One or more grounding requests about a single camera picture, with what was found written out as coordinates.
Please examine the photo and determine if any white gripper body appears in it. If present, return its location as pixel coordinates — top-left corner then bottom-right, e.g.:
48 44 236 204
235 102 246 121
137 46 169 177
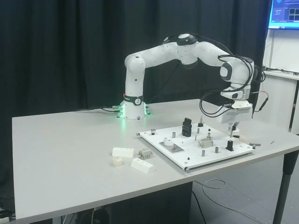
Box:
216 107 254 125

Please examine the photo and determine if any long white peg holder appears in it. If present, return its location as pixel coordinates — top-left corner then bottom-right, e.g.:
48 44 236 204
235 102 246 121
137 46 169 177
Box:
130 157 155 175
112 147 136 159

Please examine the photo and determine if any black D-SUB plug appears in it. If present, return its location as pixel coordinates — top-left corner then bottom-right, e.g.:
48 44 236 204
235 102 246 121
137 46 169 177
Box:
181 117 193 137

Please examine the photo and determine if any white task board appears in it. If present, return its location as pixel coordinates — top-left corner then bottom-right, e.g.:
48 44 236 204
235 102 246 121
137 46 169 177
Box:
135 121 256 174

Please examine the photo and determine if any black table leg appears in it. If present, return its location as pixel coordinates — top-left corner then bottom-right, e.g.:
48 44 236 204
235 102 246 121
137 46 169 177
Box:
272 149 295 224

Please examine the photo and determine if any metal D-SUB connector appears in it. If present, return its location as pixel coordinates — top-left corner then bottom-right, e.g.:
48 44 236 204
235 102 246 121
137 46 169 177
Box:
137 149 153 161

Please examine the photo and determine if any black box under table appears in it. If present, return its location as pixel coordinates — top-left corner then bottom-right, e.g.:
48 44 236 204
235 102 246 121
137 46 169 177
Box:
61 181 195 224

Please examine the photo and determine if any blue screen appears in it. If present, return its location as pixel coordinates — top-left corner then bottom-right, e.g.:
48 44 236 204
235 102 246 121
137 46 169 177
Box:
268 0 299 30

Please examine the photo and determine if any small white holder block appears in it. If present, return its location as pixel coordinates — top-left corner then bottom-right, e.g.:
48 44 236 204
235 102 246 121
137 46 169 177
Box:
110 156 125 167

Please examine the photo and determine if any black curtain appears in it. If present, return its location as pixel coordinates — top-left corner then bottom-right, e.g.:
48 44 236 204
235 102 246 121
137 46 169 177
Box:
0 0 273 212

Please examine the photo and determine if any black looped gripper cable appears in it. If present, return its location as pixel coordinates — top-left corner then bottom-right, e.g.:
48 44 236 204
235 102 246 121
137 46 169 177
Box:
199 89 235 118

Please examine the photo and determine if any grey floor cable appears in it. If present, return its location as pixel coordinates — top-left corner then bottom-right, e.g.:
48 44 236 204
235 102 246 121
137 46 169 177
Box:
192 179 276 224

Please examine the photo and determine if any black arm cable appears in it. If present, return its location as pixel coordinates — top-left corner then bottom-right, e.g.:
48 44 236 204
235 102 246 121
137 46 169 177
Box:
162 34 266 110

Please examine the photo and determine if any black base cable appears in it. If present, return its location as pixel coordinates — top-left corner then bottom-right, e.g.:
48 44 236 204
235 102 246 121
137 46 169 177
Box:
76 106 122 114

